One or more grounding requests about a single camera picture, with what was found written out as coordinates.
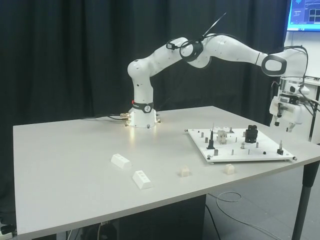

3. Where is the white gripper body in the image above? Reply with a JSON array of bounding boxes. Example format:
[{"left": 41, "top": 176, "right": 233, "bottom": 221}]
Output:
[{"left": 269, "top": 96, "right": 305, "bottom": 125}]

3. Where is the black D-SUB plug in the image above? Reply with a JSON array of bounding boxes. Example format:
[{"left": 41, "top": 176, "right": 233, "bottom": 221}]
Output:
[{"left": 242, "top": 123, "right": 259, "bottom": 144}]

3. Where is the beige waterproof plug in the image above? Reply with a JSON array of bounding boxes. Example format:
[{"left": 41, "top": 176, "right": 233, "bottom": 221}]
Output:
[{"left": 215, "top": 129, "right": 229, "bottom": 146}]

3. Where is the white task board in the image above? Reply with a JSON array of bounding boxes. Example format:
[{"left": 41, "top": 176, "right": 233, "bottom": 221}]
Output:
[{"left": 183, "top": 126, "right": 299, "bottom": 165}]

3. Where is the small white plug holder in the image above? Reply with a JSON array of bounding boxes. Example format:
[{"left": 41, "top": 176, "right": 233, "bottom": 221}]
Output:
[
  {"left": 223, "top": 164, "right": 237, "bottom": 175},
  {"left": 178, "top": 166, "right": 192, "bottom": 177}
]

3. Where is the black table leg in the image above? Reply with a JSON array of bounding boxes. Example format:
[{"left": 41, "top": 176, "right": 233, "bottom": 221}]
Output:
[{"left": 298, "top": 159, "right": 320, "bottom": 240}]

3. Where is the blue screen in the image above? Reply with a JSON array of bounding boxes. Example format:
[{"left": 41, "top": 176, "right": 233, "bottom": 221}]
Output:
[{"left": 286, "top": 0, "right": 320, "bottom": 32}]

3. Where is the long white peg holder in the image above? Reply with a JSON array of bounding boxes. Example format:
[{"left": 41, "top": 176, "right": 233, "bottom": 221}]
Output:
[
  {"left": 131, "top": 170, "right": 154, "bottom": 190},
  {"left": 110, "top": 153, "right": 133, "bottom": 170}
]

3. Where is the black box under table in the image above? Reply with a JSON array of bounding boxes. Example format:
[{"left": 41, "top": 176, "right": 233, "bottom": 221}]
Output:
[{"left": 74, "top": 193, "right": 208, "bottom": 240}]

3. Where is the black curtain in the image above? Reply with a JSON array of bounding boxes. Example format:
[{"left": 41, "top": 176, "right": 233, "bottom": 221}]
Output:
[{"left": 0, "top": 0, "right": 288, "bottom": 226}]

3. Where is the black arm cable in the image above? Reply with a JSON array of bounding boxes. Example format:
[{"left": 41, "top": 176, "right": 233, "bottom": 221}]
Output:
[{"left": 165, "top": 32, "right": 309, "bottom": 87}]

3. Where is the grey floor cable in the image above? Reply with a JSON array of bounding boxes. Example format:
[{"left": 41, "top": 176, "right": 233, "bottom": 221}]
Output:
[{"left": 216, "top": 191, "right": 320, "bottom": 236}]

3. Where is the black cable tie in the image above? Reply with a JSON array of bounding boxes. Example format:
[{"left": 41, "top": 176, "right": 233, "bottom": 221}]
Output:
[{"left": 201, "top": 12, "right": 227, "bottom": 41}]

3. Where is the black floor cable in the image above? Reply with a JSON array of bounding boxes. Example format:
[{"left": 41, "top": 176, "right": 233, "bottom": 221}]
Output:
[{"left": 206, "top": 204, "right": 221, "bottom": 240}]

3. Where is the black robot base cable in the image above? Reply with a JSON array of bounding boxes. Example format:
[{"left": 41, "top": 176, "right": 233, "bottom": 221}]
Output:
[{"left": 82, "top": 114, "right": 131, "bottom": 121}]

